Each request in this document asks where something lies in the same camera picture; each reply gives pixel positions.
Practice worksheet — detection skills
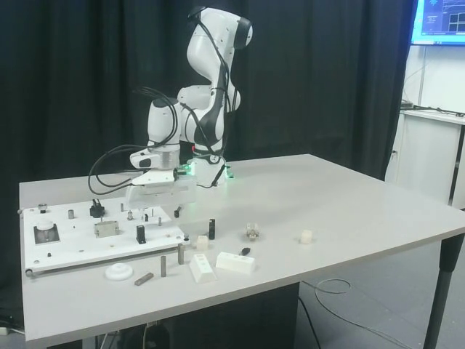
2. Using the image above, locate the black box under table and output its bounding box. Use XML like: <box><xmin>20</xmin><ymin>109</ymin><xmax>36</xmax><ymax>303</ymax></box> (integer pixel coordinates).
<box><xmin>95</xmin><ymin>282</ymin><xmax>301</xmax><ymax>349</ymax></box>

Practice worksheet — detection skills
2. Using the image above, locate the white large gear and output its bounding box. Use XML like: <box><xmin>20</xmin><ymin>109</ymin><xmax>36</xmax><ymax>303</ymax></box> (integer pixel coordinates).
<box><xmin>105</xmin><ymin>264</ymin><xmax>132</xmax><ymax>282</ymax></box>

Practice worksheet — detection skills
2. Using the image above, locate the grey floor cable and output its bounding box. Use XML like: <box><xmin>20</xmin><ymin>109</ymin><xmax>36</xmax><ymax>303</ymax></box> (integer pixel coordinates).
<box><xmin>313</xmin><ymin>278</ymin><xmax>429</xmax><ymax>343</ymax></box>

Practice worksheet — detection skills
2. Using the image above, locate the blue screen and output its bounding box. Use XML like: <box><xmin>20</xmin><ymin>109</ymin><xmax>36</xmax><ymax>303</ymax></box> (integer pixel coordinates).
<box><xmin>410</xmin><ymin>0</ymin><xmax>465</xmax><ymax>47</ymax></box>

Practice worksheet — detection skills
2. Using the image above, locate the white cabinet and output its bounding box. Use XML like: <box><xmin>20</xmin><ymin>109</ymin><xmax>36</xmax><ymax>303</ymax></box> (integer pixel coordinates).
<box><xmin>384</xmin><ymin>106</ymin><xmax>465</xmax><ymax>211</ymax></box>

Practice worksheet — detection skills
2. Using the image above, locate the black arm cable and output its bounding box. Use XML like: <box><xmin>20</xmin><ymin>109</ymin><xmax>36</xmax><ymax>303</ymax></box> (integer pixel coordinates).
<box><xmin>132</xmin><ymin>9</ymin><xmax>234</xmax><ymax>156</ymax></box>

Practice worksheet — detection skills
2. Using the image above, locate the dark table leg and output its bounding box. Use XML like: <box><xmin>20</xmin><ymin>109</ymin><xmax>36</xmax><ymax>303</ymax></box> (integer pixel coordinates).
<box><xmin>422</xmin><ymin>232</ymin><xmax>464</xmax><ymax>349</ymax></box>

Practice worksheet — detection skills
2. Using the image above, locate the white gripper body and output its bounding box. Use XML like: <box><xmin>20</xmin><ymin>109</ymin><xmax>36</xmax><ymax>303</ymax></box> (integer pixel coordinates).
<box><xmin>124</xmin><ymin>180</ymin><xmax>198</xmax><ymax>209</ymax></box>

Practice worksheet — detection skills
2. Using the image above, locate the black gripper cable bundle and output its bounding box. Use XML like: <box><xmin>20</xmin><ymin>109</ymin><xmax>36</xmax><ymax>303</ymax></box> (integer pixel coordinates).
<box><xmin>88</xmin><ymin>144</ymin><xmax>176</xmax><ymax>196</ymax></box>

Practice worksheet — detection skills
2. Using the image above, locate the white long peg holder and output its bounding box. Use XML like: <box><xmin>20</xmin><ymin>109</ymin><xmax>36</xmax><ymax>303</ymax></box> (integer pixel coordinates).
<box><xmin>215</xmin><ymin>251</ymin><xmax>256</xmax><ymax>274</ymax></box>

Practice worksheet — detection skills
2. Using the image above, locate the black curtain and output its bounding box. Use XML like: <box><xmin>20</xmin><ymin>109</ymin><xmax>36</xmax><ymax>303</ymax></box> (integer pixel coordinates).
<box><xmin>0</xmin><ymin>0</ymin><xmax>413</xmax><ymax>328</ymax></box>

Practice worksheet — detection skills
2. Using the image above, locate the white task board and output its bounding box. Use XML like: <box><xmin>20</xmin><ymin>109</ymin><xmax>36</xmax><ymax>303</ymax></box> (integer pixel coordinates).
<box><xmin>18</xmin><ymin>201</ymin><xmax>192</xmax><ymax>279</ymax></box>

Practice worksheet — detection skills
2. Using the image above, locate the thin black rod on wire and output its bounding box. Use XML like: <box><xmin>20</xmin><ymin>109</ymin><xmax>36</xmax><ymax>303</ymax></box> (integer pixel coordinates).
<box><xmin>195</xmin><ymin>163</ymin><xmax>228</xmax><ymax>189</ymax></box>

